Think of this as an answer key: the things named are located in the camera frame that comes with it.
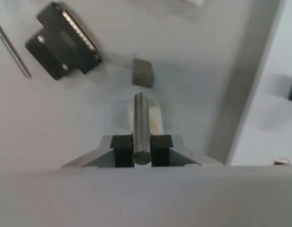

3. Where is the gripper right finger black block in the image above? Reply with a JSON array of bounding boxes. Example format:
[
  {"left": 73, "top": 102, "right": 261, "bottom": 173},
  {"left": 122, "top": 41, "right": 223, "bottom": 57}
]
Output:
[{"left": 150, "top": 134, "right": 202, "bottom": 169}]

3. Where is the gripper left finger black block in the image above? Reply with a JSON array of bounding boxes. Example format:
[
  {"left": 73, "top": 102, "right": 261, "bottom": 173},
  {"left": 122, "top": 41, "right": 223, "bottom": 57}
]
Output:
[{"left": 60, "top": 134, "right": 134, "bottom": 169}]

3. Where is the metal round peg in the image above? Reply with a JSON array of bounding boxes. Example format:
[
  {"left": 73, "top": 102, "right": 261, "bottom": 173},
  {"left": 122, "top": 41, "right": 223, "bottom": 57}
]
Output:
[{"left": 132, "top": 92, "right": 152, "bottom": 166}]

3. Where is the small white peg holder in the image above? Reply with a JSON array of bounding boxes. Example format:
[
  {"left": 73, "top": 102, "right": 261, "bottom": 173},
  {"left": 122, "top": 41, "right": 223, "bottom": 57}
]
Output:
[{"left": 128, "top": 100, "right": 163, "bottom": 135}]

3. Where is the metal square peg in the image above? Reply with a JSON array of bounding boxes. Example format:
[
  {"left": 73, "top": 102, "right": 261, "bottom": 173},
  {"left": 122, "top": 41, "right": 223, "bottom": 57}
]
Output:
[{"left": 131, "top": 58, "right": 155, "bottom": 88}]

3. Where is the thin metal peg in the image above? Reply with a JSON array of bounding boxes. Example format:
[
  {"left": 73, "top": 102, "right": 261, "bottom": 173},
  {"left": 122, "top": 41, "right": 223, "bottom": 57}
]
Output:
[{"left": 0, "top": 23, "right": 32, "bottom": 79}]

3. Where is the white task board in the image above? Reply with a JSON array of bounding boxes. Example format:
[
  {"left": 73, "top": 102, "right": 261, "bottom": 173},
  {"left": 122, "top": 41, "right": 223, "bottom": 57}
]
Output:
[{"left": 225, "top": 0, "right": 292, "bottom": 166}]

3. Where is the black D-SUB plug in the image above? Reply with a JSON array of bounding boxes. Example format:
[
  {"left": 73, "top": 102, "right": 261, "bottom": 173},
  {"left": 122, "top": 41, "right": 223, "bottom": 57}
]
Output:
[{"left": 25, "top": 1, "right": 103, "bottom": 81}]

